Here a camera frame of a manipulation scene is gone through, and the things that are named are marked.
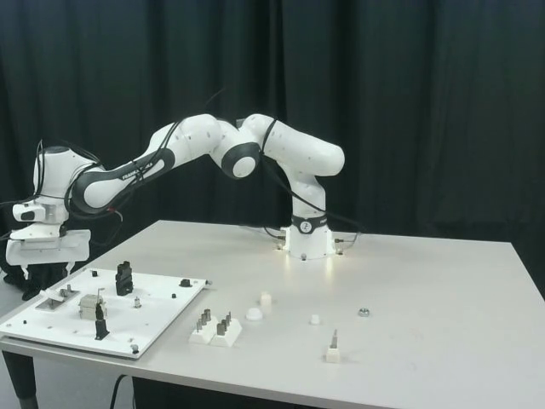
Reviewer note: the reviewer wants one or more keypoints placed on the white small gear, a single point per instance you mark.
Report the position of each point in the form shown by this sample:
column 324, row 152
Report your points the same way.
column 315, row 319

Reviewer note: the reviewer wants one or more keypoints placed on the white large gear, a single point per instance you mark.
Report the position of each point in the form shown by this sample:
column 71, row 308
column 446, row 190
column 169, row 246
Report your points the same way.
column 51, row 295

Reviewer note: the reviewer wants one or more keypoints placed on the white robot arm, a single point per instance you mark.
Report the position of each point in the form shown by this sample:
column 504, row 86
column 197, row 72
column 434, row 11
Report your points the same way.
column 191, row 136

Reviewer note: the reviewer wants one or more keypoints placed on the metal bolt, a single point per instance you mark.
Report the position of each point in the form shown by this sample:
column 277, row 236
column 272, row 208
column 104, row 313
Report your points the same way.
column 335, row 338

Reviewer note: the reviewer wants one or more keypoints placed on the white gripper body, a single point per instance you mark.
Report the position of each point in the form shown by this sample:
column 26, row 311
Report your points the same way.
column 47, row 249

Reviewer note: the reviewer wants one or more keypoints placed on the black table leg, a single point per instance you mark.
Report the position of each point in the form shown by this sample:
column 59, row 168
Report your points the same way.
column 19, row 379

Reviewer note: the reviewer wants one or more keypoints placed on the large metal square peg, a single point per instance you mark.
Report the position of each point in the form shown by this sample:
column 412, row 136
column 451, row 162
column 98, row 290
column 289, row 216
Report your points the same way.
column 219, row 329

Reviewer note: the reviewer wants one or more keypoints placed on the white round peg holder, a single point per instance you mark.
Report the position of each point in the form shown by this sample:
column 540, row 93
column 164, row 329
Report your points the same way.
column 202, row 335

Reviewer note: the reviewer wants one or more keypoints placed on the grey waterproof plug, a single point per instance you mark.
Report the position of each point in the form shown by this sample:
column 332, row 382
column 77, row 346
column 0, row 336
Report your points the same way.
column 88, row 306

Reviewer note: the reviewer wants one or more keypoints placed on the large metal round peg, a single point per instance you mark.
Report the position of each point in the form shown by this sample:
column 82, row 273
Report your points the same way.
column 209, row 316

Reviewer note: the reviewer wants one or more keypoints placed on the white task board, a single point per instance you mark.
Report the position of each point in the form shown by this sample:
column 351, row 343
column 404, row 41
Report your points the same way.
column 162, row 315

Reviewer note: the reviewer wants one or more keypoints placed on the white square peg holder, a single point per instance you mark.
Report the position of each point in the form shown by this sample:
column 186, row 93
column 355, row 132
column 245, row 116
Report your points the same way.
column 227, row 337

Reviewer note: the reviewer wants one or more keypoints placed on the metal BNC plug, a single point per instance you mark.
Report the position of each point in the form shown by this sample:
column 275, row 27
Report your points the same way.
column 137, row 303

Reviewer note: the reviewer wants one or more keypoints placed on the black curtain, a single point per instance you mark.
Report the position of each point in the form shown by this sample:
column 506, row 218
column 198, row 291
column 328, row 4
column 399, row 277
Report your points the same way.
column 383, row 85

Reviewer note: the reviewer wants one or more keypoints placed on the black D-SUB plug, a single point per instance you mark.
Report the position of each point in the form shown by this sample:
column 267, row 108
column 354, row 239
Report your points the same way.
column 123, row 279

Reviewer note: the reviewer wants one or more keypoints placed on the medium metal round peg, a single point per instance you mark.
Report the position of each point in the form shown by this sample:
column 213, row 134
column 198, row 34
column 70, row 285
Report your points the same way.
column 204, row 318

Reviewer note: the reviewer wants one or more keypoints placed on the small metal round peg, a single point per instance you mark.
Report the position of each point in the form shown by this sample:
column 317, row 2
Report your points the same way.
column 199, row 323

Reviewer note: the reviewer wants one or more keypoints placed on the white small block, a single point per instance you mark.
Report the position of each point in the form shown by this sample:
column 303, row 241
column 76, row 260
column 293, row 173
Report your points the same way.
column 265, row 299

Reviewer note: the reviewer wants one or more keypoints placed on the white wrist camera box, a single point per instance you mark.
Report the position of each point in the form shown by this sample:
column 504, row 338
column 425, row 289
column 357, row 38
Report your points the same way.
column 27, row 213

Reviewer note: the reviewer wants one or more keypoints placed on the white small bolt holder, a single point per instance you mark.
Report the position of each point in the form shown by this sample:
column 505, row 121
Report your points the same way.
column 332, row 355

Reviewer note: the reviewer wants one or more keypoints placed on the metal nut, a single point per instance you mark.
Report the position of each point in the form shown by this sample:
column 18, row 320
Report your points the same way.
column 363, row 312

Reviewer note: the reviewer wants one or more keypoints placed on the black USB plug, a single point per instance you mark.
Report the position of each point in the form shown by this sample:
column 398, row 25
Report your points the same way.
column 100, row 326

